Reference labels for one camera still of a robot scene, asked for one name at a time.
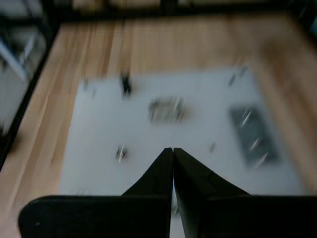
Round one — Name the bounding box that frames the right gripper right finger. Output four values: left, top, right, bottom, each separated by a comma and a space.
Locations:
173, 147, 317, 238

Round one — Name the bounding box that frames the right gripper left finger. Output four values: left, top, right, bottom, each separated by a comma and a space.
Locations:
18, 147, 173, 238

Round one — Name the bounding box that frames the beige many-pin connector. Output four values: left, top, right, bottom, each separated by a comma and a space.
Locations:
147, 96, 192, 124

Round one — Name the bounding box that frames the short steel peg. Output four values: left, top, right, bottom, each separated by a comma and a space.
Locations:
115, 144, 128, 162

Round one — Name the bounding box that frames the white task board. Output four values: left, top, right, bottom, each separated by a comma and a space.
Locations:
59, 66, 307, 238

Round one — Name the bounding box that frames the black block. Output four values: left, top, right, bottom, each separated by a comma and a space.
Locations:
119, 70, 133, 98

